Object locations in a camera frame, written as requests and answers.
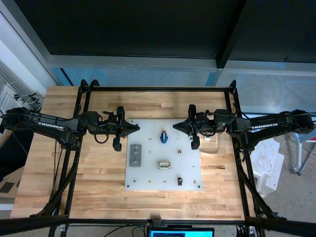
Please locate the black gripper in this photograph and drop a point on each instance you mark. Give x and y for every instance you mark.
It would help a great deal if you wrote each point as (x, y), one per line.
(193, 123)
(119, 123)

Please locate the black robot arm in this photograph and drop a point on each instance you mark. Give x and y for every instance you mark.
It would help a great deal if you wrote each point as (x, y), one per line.
(264, 127)
(49, 124)

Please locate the large blue connector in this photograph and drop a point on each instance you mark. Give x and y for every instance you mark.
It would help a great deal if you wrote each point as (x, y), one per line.
(163, 138)

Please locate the small white connector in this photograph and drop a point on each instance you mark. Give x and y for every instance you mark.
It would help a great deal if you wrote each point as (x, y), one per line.
(208, 138)

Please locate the beige multi-pin connector housing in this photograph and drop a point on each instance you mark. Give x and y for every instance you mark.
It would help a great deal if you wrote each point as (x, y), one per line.
(164, 165)

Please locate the white taskboard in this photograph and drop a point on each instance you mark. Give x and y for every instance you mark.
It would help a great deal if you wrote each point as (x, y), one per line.
(148, 170)

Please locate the black USB socket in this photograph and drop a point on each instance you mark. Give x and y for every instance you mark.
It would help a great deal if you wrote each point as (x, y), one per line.
(180, 182)

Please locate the grey metal plate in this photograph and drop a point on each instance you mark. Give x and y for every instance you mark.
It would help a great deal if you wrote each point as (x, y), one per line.
(138, 158)

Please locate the clear plastic tub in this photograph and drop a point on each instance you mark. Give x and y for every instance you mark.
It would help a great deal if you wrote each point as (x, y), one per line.
(212, 148)

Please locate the white foam block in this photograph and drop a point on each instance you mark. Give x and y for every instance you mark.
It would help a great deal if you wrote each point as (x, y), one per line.
(269, 170)

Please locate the laptop screen with blue edge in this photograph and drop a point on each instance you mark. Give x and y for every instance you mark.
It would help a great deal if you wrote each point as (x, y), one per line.
(180, 233)

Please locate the grey metal stand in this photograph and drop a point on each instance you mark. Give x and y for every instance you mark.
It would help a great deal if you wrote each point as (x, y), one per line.
(299, 153)

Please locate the brown cardboard box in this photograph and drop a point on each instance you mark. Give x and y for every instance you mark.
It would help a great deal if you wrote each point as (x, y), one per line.
(13, 177)

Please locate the red white panel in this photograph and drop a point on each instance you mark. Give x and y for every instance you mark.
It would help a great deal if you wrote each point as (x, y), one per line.
(311, 139)

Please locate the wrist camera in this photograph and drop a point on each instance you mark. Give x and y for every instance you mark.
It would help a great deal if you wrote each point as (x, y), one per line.
(109, 123)
(206, 123)

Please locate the black metal frame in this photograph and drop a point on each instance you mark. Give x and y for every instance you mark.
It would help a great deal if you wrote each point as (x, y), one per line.
(158, 89)

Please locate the silver aluminium rail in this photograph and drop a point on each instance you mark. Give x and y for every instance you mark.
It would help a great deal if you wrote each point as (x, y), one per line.
(123, 61)

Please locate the small black camera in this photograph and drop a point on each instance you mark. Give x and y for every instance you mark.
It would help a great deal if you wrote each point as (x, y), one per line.
(158, 223)

